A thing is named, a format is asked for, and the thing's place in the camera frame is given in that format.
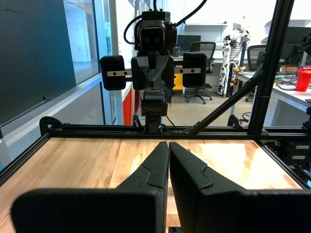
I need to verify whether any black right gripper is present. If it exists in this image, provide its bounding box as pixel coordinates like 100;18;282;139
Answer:
100;51;208;91

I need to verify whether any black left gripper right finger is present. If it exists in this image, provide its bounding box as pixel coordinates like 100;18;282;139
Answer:
169;142;311;233

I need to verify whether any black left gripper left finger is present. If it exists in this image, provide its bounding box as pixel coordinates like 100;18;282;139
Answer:
10;141;170;233

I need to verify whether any yellow cabinet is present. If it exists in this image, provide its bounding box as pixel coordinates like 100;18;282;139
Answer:
173;72;184;90

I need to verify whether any red cabinet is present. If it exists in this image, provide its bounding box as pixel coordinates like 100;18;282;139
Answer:
122;79;141;126

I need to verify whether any black computer monitor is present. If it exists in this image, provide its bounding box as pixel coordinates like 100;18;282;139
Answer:
279;26;311;67
176;35;202;52

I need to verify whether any black office chair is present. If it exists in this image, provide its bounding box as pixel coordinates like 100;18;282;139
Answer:
244;44;268;102
186;41;217;105

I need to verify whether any white lattice robot stand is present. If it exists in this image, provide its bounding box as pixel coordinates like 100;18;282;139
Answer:
217;22;250;96

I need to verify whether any black controller box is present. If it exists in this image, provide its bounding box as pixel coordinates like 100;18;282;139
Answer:
263;139;311;187

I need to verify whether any white desk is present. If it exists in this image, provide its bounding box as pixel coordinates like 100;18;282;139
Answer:
237;71;311;127

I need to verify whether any red plastic cup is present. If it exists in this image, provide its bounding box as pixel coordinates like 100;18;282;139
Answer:
295;67;311;92

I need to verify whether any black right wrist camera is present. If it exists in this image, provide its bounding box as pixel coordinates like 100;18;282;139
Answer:
135;11;178;53

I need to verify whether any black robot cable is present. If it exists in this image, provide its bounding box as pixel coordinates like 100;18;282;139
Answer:
175;0;208;27
123;16;144;45

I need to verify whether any white wall shelf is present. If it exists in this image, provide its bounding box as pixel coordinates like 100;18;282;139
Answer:
184;21;229;44

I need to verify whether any black aluminium table frame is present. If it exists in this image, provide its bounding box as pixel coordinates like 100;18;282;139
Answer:
0;0;311;190

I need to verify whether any black frame corner bracket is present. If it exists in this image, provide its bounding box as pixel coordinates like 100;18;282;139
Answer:
227;114;243;128
39;116;64;136

